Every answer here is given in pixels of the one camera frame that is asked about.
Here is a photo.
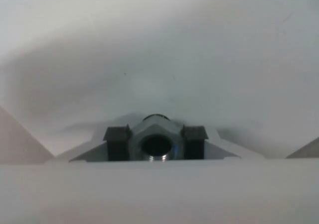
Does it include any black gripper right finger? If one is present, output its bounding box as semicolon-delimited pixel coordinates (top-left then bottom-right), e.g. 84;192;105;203
182;124;242;161

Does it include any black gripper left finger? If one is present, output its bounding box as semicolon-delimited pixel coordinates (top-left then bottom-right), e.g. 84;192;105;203
68;124;131;162

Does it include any metal bolt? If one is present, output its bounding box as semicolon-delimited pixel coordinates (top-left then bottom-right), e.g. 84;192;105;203
128;113;186;162

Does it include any white task board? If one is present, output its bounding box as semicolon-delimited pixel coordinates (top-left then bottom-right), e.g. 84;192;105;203
0;0;319;160

